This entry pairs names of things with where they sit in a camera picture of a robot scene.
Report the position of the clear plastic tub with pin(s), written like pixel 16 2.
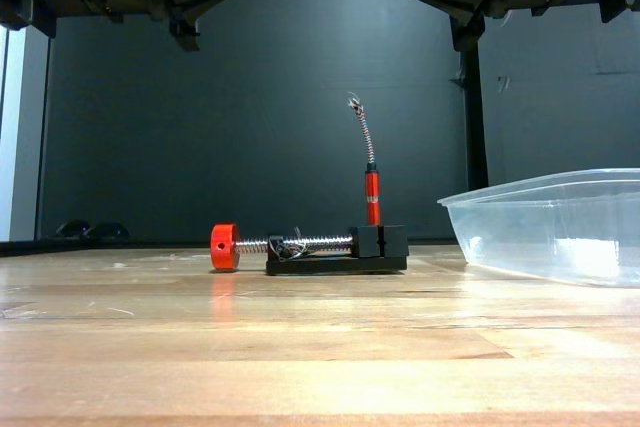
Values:
pixel 500 227

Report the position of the black rounded object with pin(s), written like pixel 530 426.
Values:
pixel 107 231
pixel 72 228

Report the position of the red round vise knob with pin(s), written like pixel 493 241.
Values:
pixel 225 259

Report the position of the silver threaded vise screw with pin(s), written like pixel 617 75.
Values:
pixel 325 242

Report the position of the black frame post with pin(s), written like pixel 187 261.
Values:
pixel 475 147

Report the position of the black vise clamp frame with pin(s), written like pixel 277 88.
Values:
pixel 385 247

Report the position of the black frame bottom rail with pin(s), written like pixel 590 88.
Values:
pixel 100 248

